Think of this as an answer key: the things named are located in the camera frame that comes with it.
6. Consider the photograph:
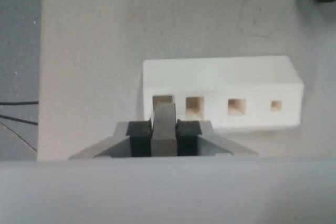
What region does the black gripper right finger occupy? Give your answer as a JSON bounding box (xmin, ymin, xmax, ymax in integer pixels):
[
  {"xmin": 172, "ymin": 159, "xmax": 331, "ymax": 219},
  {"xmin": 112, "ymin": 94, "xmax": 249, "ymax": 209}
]
[{"xmin": 176, "ymin": 119, "xmax": 259, "ymax": 157}]

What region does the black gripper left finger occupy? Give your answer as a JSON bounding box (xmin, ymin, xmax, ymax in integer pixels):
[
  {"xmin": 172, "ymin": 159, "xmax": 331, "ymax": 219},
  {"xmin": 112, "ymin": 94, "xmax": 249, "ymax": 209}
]
[{"xmin": 68, "ymin": 120, "xmax": 153, "ymax": 160}]

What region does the white peg holder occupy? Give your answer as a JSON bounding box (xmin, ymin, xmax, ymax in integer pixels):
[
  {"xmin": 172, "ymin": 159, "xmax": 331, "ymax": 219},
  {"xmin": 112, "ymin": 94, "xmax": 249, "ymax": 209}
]
[{"xmin": 142, "ymin": 55, "xmax": 305, "ymax": 132}]

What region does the thin black cable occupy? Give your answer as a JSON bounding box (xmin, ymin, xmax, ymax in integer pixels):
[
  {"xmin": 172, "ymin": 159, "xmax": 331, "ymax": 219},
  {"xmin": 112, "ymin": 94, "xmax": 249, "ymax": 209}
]
[
  {"xmin": 0, "ymin": 114, "xmax": 39, "ymax": 126},
  {"xmin": 0, "ymin": 100, "xmax": 40, "ymax": 105}
]

